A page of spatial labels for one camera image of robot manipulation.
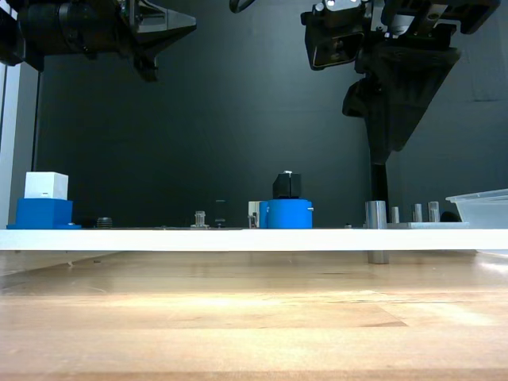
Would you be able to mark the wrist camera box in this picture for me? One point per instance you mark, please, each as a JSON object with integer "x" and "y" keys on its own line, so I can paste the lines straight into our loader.
{"x": 333, "y": 39}

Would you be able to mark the silver multi-pin connector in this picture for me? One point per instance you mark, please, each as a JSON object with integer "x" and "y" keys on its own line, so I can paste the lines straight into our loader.
{"x": 254, "y": 208}

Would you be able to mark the steel cylinder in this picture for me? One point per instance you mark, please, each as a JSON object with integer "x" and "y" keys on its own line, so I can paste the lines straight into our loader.
{"x": 376, "y": 214}

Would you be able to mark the thin steel peg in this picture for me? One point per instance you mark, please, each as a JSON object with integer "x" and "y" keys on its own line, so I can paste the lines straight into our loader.
{"x": 395, "y": 215}

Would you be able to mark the medium steel peg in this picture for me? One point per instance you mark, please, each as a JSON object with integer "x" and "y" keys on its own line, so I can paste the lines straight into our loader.
{"x": 418, "y": 214}

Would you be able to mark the blue round mount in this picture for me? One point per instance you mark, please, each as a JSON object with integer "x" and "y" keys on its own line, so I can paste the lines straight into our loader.
{"x": 287, "y": 214}

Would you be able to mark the black plug with silver top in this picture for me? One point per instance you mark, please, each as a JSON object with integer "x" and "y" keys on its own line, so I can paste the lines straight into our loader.
{"x": 286, "y": 185}

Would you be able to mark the clear plastic tub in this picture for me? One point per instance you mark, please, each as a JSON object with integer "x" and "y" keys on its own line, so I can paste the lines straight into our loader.
{"x": 484, "y": 214}

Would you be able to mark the thick steel peg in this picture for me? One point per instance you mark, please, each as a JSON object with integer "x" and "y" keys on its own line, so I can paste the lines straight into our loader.
{"x": 433, "y": 212}

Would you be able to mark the white cube block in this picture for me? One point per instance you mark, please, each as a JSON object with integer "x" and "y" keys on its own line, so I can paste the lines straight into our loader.
{"x": 46, "y": 185}

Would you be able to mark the black ribbed foot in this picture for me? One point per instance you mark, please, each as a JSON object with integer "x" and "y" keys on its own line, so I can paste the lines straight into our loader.
{"x": 105, "y": 223}

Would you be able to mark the small black socket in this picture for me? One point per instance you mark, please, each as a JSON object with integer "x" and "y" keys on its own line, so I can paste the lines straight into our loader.
{"x": 221, "y": 214}

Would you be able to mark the white taskboard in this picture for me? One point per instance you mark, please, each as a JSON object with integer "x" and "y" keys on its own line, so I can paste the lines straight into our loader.
{"x": 238, "y": 240}

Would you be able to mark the blue square mount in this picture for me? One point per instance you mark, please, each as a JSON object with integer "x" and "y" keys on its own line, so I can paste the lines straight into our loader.
{"x": 41, "y": 214}

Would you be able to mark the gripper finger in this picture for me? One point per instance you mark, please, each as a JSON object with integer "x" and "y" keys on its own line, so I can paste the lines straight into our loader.
{"x": 162, "y": 41}
{"x": 405, "y": 87}
{"x": 356, "y": 99}
{"x": 180, "y": 20}

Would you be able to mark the small metal connector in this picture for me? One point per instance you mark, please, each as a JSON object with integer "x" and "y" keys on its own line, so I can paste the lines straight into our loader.
{"x": 200, "y": 220}

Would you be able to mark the grey peg block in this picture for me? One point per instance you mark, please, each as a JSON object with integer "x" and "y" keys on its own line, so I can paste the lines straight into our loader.
{"x": 428, "y": 225}

